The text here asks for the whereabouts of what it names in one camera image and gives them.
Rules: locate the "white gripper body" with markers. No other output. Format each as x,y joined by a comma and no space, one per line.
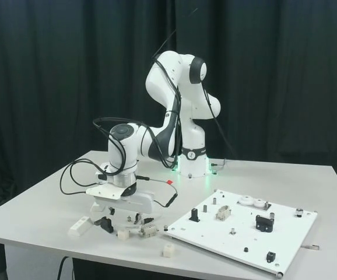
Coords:
139,202

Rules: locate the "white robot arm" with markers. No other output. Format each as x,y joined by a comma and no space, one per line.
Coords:
157,81

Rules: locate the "white peg holder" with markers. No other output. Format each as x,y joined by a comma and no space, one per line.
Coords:
79,227
97,211

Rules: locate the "dark metal square peg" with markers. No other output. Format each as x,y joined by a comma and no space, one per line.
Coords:
98,222

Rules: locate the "black Ethernet plug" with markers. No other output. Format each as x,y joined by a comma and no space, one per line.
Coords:
148,219

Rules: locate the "beige rectangular plug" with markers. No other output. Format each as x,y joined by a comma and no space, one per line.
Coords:
146,232

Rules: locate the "small white cube holder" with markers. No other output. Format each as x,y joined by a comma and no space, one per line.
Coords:
168,251
124,234

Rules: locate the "thin black rod red tag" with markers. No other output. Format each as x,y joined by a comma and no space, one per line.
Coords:
170,201

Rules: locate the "white task board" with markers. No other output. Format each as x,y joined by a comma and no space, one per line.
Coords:
238,233

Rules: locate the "white gear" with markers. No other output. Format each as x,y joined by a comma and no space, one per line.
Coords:
245,200
258,203

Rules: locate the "metal BNC plug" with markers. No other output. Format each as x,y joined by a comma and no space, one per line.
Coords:
272,216

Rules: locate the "round metal black plug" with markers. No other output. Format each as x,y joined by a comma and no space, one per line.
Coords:
298,212

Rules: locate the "black curtain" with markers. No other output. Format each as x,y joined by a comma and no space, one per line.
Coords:
40,58

